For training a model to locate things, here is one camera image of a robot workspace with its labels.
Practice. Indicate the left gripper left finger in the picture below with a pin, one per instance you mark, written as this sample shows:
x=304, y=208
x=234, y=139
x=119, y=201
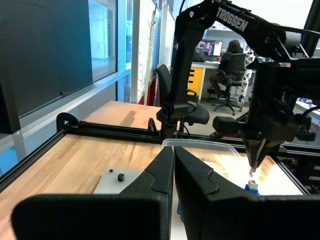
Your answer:
x=105, y=215

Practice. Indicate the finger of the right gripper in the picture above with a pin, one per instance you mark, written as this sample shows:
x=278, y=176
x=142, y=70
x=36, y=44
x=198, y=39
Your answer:
x=268, y=147
x=253, y=150

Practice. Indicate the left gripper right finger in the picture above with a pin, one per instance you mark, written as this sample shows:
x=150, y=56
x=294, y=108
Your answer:
x=237, y=217

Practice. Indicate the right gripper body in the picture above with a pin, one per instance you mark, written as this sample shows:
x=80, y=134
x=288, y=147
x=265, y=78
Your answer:
x=272, y=127

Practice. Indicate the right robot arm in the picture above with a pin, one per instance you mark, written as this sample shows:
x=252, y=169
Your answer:
x=185, y=62

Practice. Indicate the blue socket block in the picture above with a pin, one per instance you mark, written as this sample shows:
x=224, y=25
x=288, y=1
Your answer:
x=250, y=190

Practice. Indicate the white task board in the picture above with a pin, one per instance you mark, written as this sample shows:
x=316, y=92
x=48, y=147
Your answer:
x=110, y=185

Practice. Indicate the short black peg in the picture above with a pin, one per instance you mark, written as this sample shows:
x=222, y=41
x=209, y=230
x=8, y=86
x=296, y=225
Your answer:
x=121, y=177

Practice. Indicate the clear plastic container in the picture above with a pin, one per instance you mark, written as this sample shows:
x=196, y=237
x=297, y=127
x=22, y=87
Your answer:
x=200, y=143

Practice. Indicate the white lattice stand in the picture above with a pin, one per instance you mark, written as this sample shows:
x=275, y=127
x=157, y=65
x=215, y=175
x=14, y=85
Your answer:
x=247, y=75

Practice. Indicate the grey mesh office chair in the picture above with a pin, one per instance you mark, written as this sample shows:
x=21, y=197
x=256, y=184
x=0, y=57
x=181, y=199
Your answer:
x=237, y=67

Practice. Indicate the person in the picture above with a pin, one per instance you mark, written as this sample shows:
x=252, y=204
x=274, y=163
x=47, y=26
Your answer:
x=230, y=57

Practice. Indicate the white desk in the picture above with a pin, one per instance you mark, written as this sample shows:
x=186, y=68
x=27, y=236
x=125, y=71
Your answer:
x=207, y=64

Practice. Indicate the yellow drawer cabinet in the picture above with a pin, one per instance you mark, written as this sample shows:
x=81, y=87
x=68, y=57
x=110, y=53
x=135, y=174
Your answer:
x=195, y=80

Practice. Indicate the computer monitor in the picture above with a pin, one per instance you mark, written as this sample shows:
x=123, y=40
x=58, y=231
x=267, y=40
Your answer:
x=212, y=47

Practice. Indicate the black office chair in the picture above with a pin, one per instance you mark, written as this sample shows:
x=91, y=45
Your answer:
x=165, y=77

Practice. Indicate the black frame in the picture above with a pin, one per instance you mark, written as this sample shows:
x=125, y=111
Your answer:
x=105, y=130

